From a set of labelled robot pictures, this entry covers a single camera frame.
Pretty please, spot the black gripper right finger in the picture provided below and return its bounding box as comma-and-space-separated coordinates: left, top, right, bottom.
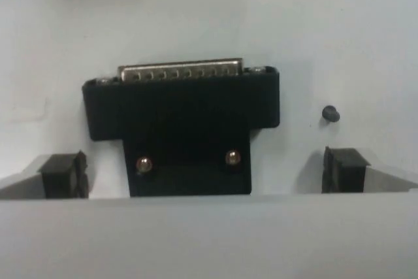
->
321, 145, 418, 195

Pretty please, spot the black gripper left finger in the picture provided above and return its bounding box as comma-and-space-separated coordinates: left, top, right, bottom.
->
0, 150, 90, 200

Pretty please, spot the black D-SUB plug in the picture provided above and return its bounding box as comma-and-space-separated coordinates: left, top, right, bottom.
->
81, 57, 282, 199

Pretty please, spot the white task board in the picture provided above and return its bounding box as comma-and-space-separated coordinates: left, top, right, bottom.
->
0, 0, 418, 199

